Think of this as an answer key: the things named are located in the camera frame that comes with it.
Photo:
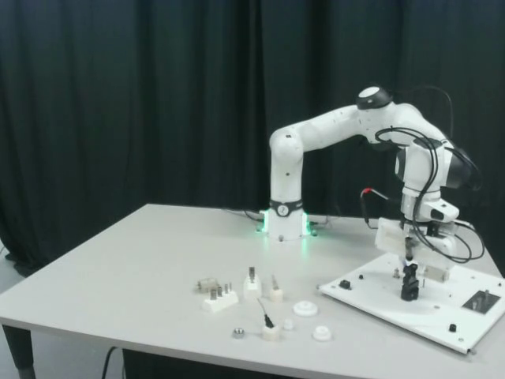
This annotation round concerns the thin black rod red tag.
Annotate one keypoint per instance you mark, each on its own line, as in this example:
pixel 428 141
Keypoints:
pixel 363 209

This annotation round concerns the metal bolt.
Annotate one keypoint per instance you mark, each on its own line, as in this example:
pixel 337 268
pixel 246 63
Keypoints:
pixel 238 333

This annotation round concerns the white task board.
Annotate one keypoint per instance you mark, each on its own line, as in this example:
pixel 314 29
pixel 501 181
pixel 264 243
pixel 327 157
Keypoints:
pixel 375 304

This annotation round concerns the black D-SUB plug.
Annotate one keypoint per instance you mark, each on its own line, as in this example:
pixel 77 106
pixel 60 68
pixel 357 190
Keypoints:
pixel 409 276

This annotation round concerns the black curtain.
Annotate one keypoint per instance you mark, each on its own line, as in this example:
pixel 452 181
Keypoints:
pixel 158 98

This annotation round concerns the white single peg holder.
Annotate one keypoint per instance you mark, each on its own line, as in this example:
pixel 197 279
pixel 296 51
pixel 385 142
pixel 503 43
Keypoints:
pixel 252 289

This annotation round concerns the white large gear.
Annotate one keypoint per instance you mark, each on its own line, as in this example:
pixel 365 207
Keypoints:
pixel 304 308

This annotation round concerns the white medium gear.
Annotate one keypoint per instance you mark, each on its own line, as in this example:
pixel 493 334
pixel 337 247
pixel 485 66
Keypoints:
pixel 321 333

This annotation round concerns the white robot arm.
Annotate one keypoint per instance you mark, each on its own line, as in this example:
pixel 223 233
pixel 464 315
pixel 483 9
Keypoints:
pixel 284 166

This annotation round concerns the metal square peg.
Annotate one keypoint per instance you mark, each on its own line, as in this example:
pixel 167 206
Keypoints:
pixel 251 274

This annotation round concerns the grey USB plug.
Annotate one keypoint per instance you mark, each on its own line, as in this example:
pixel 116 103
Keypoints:
pixel 275 283

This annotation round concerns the white three peg holder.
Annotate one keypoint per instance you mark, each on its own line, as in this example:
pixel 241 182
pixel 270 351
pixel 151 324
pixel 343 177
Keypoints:
pixel 221 303

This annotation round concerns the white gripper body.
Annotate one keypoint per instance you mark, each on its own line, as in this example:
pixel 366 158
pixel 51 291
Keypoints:
pixel 391 236

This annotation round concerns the black table leg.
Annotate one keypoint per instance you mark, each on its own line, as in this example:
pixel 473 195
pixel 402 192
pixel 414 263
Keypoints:
pixel 17 351

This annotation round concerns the grey waterproof plug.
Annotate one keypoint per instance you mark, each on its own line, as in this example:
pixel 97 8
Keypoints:
pixel 208 286

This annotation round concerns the white small gear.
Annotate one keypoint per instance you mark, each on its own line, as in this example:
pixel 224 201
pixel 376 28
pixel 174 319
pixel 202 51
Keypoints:
pixel 288 324

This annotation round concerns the small white plug holder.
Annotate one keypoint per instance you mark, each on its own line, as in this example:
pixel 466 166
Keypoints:
pixel 276 296

